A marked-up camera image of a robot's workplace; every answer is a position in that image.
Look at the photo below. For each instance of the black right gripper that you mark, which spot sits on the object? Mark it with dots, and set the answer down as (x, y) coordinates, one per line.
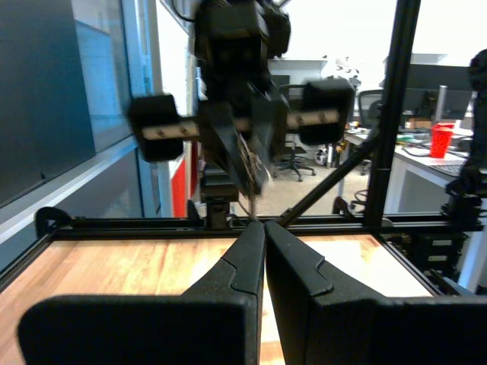
(232, 72)

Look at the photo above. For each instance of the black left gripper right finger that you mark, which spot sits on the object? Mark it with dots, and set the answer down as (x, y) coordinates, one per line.
(380, 331)

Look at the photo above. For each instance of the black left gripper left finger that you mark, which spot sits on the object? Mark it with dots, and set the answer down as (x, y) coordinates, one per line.
(152, 327)

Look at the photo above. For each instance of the black mesh office chair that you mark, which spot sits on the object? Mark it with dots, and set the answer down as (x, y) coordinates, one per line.
(369, 104)
(293, 95)

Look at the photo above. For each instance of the white lattice stand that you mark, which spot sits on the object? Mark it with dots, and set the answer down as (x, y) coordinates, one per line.
(348, 70)

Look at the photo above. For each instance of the white office desk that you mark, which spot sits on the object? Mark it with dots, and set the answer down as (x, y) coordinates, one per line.
(414, 182)

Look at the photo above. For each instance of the black keyboard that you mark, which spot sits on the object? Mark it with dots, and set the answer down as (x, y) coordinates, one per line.
(451, 169)

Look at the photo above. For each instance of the black computer monitor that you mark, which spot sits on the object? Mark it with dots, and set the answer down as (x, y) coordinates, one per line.
(426, 87)

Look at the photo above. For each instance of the red plastic cup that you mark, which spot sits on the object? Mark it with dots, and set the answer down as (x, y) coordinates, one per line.
(441, 140)

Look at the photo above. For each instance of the black metal frame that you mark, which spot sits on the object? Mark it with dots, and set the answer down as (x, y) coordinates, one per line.
(392, 114)

